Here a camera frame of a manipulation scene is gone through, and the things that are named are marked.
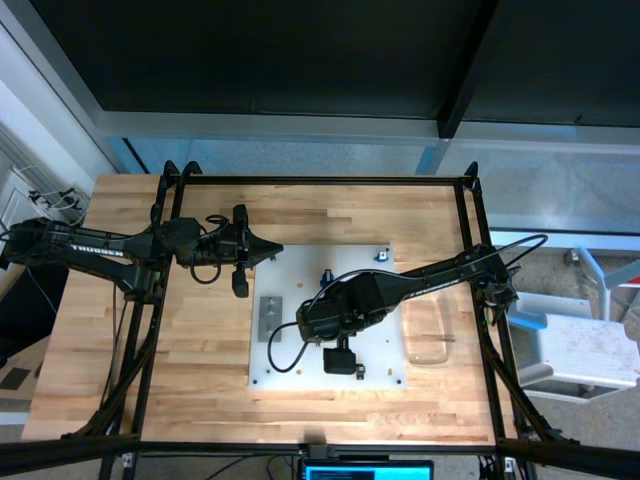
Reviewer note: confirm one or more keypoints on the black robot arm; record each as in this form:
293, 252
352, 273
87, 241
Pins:
95, 250
430, 285

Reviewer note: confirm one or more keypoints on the black aluminium frame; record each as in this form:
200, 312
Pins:
320, 180

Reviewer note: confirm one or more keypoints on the brown cardboard box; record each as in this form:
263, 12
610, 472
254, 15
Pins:
30, 360

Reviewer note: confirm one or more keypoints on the screen with blue edge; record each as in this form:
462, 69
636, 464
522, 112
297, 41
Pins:
365, 471

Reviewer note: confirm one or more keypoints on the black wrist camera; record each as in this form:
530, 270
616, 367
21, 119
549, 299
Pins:
217, 239
317, 322

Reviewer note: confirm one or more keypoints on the black connector housing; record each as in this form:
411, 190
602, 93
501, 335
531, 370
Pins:
362, 372

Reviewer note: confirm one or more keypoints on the black table-level camera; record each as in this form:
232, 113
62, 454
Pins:
316, 447

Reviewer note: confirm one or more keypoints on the clear plastic tub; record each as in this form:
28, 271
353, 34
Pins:
425, 361

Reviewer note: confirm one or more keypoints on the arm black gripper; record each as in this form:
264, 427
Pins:
340, 362
241, 285

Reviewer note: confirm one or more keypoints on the grey metal plate with pegs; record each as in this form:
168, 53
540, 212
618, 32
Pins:
270, 312

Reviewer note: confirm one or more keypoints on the small blue white socket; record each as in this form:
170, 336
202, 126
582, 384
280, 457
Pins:
382, 255

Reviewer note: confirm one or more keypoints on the blue clamp with metal bar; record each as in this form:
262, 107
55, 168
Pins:
326, 277

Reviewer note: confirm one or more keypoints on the white step stool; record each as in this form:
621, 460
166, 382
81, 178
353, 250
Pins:
585, 345

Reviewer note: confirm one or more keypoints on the white plastic board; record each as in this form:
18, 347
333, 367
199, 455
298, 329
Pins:
310, 385

